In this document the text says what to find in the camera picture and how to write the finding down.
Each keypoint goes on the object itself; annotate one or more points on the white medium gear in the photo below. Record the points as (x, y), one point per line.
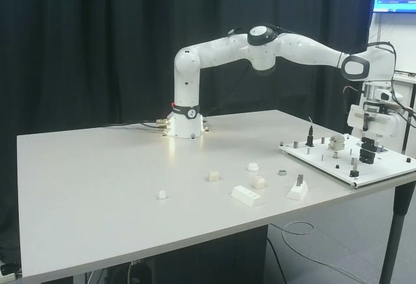
(252, 166)

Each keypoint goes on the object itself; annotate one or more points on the metal shaft with black base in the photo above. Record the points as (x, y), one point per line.
(354, 173)

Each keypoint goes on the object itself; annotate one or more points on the metal BNC plug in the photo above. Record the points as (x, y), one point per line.
(334, 155)

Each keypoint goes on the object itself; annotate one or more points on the black table leg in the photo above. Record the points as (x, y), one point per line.
(395, 232)

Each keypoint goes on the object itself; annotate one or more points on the thick metal round peg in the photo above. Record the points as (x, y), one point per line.
(300, 180)

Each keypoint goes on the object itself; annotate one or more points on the thin black rod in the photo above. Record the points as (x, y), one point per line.
(366, 121)

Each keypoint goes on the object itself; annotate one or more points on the black cabinet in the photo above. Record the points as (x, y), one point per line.
(211, 258)

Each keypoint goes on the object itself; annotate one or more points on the white slotted holder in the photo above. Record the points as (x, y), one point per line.
(247, 196)

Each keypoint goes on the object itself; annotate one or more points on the metal nut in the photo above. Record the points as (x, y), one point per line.
(282, 172)

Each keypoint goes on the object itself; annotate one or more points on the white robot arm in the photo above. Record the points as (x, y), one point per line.
(187, 79)

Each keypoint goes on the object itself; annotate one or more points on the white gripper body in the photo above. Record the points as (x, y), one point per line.
(378, 126)

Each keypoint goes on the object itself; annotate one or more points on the grey waterproof plug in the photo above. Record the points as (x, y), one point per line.
(336, 143)

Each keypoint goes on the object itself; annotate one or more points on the white small gear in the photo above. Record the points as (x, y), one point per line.
(161, 195)

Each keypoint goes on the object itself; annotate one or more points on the white peg holder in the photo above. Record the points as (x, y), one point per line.
(296, 194)

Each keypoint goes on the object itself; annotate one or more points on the white task board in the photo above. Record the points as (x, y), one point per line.
(325, 167)

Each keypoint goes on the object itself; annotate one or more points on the black curtain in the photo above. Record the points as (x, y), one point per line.
(97, 37)

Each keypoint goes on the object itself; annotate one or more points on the cream cube holder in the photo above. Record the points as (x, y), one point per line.
(257, 183)
(213, 176)

